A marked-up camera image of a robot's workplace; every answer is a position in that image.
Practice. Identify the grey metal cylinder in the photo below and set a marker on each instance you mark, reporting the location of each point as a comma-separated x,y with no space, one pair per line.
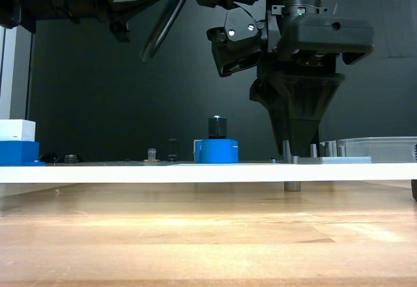
293,186

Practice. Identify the small grey peg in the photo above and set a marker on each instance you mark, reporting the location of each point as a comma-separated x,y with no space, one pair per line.
313,151

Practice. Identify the black hexagonal plug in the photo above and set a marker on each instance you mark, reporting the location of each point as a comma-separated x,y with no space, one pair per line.
217,127

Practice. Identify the clear plastic tub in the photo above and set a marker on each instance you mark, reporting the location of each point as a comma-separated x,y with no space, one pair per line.
374,150

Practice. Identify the blue round holder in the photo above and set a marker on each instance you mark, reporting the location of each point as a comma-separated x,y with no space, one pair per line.
218,152

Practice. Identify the clear plastic connector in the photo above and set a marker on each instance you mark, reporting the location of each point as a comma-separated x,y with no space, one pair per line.
152,155

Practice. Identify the white board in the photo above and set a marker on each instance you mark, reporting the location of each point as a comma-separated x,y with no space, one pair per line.
163,173

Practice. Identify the dark knurled nut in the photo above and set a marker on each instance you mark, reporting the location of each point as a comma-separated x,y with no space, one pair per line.
72,158

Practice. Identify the white connector block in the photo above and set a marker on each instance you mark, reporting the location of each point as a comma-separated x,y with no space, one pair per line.
16,131

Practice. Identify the black domed cap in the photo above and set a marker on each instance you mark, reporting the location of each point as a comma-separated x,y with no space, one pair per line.
49,157

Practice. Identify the blue square holder block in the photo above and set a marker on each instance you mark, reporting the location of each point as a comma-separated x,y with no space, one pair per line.
16,153

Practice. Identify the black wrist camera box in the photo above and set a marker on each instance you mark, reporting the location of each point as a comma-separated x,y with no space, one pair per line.
238,56

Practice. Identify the small black post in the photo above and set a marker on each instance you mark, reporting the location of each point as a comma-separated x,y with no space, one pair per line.
173,150

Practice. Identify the white upright post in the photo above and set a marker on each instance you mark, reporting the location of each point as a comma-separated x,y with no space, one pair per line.
9,72

